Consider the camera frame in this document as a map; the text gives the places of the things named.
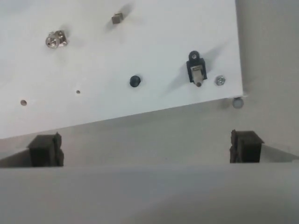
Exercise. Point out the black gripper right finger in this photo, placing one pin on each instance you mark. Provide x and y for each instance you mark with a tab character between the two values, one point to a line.
247	148

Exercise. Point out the white task board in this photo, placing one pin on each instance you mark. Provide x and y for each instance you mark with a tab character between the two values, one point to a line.
140	51

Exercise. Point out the metal square peg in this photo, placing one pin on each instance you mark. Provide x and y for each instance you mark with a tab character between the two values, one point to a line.
116	18

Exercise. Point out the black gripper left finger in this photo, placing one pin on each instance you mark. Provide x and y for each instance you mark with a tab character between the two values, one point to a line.
44	151

